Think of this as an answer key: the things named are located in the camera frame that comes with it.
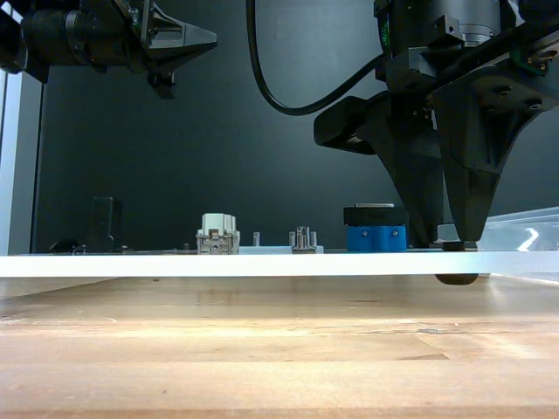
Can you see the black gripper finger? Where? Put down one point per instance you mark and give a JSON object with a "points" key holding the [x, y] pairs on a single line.
{"points": [[410, 153], [174, 32], [476, 153], [179, 57]]}

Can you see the clear plastic tub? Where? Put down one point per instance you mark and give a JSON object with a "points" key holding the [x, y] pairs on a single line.
{"points": [[515, 235]]}

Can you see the blue clamp with black cap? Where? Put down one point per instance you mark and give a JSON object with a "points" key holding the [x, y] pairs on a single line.
{"points": [[375, 240]]}

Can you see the small silver connector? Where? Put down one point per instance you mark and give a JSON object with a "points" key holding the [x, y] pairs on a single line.
{"points": [[305, 240]]}

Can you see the aluminium block with pins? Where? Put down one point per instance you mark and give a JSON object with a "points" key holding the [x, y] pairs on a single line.
{"points": [[264, 250]]}

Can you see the white board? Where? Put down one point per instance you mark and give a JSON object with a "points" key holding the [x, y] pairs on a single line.
{"points": [[279, 265]]}

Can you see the grey connector housing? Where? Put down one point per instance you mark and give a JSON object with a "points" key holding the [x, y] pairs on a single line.
{"points": [[217, 235]]}

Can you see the grey wall frame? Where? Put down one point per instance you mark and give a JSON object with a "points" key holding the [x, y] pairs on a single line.
{"points": [[17, 174]]}

